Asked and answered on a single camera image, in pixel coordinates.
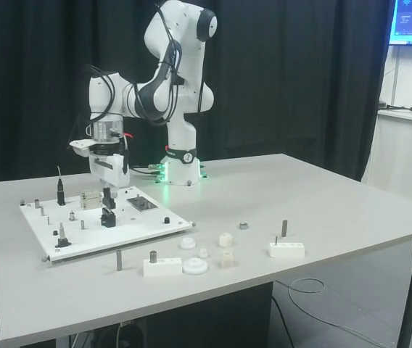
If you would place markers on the black bolt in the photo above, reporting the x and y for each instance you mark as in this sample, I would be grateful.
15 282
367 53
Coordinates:
167 220

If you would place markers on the long white peg holder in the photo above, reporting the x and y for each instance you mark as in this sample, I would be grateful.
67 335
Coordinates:
162 269
286 251

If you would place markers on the white medium gear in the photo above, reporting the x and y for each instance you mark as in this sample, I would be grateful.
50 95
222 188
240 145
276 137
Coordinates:
187 244

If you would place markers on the small metal nut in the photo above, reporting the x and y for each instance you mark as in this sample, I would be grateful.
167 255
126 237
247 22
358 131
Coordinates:
242 225

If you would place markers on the metal round plug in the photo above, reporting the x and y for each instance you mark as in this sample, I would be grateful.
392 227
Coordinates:
62 232

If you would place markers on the white small gear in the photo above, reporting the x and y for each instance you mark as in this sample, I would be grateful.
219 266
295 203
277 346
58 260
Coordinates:
203 253

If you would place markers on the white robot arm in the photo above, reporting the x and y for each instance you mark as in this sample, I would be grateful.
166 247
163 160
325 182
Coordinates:
182 134

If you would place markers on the white large gear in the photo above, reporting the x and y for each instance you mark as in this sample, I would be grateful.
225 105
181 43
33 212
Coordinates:
196 266

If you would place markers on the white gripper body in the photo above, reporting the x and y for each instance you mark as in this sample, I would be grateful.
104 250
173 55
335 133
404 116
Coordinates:
113 172

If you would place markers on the black items on cabinet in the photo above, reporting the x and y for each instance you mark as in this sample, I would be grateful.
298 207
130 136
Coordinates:
409 108

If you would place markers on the dark metal square peg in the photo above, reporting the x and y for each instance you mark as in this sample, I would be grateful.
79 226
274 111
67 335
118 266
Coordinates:
284 229

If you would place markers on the white task board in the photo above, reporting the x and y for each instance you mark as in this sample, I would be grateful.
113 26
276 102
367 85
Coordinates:
82 239

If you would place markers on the thick metal round peg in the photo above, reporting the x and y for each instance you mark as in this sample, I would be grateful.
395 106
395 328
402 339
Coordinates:
153 256

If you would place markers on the small white plug holder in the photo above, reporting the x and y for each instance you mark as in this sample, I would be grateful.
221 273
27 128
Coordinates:
226 239
227 260

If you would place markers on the black curtain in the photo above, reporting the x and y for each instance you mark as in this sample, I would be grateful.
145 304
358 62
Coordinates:
46 72

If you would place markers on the white cabinet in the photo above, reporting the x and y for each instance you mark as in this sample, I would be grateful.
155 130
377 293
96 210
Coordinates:
402 156

